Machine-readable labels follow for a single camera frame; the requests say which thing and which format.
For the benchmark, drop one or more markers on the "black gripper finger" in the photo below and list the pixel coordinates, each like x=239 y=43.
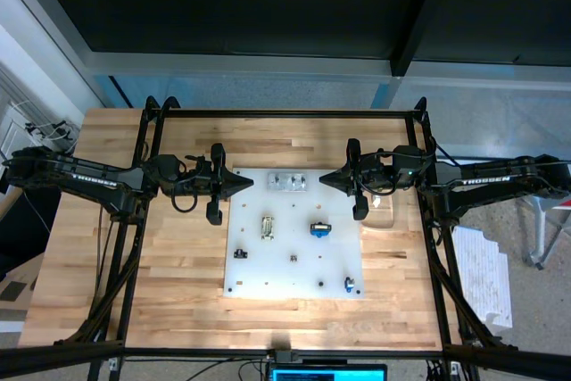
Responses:
x=341 y=174
x=341 y=185
x=234 y=188
x=234 y=179

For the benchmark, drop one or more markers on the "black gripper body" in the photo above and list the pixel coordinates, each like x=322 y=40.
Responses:
x=371 y=176
x=216 y=184

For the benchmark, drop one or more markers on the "blue black RJ45 connector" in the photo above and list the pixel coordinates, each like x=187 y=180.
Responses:
x=349 y=285

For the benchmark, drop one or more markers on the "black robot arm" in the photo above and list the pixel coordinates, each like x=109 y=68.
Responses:
x=89 y=178
x=535 y=176

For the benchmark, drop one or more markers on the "beige connector housing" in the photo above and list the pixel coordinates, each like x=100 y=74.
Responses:
x=267 y=227

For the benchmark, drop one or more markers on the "small silver metal part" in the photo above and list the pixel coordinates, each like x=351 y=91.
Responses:
x=377 y=202

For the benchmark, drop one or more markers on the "clear plastic tub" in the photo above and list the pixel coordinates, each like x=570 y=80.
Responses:
x=379 y=220

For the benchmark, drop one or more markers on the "silver aluminium block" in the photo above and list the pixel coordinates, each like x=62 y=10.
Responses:
x=287 y=184

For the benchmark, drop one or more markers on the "small black clamp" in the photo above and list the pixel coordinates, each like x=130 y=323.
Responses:
x=241 y=254

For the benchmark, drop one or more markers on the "white task board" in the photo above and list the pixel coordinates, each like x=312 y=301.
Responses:
x=276 y=274

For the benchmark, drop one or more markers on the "white foam block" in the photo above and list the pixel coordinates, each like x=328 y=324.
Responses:
x=482 y=274

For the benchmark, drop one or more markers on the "grey metal stand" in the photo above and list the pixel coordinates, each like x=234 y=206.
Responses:
x=539 y=238

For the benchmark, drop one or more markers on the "screen with blue edge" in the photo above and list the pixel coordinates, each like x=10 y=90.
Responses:
x=325 y=374

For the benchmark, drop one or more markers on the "brown cardboard box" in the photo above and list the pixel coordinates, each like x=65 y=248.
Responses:
x=27 y=271

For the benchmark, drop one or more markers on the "black frame-mounted camera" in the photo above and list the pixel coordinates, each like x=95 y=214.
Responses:
x=285 y=355

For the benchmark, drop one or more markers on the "black aluminium frame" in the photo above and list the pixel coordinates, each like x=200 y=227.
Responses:
x=44 y=358

